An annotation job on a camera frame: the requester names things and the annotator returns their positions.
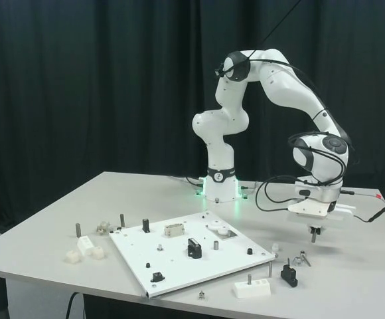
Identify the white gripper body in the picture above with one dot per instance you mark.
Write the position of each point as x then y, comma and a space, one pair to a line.
343, 212

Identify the metal round peg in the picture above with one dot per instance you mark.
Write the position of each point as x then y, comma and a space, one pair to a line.
78, 230
121, 220
216, 244
313, 237
270, 268
249, 279

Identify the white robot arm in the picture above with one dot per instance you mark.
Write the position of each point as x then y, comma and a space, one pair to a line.
278, 83

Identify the long white peg holder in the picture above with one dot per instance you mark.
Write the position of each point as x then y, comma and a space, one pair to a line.
252, 288
85, 245

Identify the white small gear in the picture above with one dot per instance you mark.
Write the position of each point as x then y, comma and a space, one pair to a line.
275, 248

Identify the black D-SUB plug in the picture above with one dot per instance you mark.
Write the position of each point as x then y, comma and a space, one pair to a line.
288, 274

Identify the white medium gear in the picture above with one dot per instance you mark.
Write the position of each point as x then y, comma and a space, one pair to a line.
223, 231

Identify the white large gear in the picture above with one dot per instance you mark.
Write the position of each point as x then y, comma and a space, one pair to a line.
214, 225

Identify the small metal BNC plug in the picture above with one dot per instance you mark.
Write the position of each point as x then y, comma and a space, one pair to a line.
201, 295

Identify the white task board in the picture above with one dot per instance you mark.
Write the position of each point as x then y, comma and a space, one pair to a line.
186, 262

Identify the black USB plug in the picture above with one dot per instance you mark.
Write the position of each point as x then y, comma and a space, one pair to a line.
116, 229

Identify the small white holder block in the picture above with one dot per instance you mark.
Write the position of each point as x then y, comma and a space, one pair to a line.
72, 258
98, 253

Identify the black curtain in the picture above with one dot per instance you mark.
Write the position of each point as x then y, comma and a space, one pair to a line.
79, 83

